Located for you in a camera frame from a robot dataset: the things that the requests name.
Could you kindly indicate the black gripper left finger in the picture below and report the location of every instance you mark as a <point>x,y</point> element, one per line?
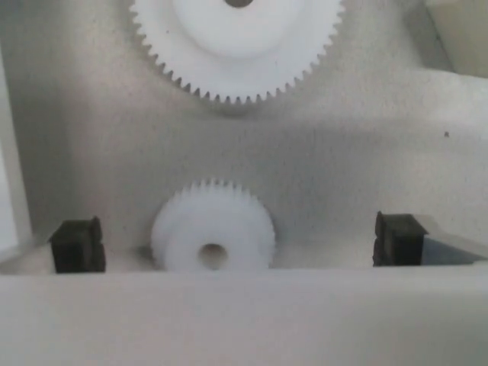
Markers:
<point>78,248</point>

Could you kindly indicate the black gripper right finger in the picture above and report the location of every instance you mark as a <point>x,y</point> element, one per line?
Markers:
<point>398,240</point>

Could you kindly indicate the white medium gear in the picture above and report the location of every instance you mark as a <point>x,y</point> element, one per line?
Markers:
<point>183,228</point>

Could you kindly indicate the white large gear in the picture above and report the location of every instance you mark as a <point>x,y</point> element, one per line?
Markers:
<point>305,45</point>

